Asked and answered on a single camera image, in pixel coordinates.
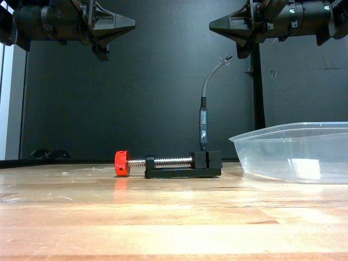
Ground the USB-C connector with braided cable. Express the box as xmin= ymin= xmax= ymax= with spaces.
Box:
xmin=197 ymin=54 xmax=233 ymax=126

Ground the clear plastic tub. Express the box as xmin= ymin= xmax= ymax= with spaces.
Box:
xmin=228 ymin=121 xmax=348 ymax=185

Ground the small white block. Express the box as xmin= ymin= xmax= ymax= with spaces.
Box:
xmin=288 ymin=159 xmax=320 ymax=180

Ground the black clamp with orange knob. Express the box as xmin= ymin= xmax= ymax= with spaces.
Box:
xmin=114 ymin=150 xmax=222 ymax=179

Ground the black vertical post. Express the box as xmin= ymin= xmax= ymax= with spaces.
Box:
xmin=244 ymin=43 xmax=266 ymax=131

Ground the black aluminium frame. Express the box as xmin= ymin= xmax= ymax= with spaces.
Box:
xmin=0 ymin=148 xmax=240 ymax=169

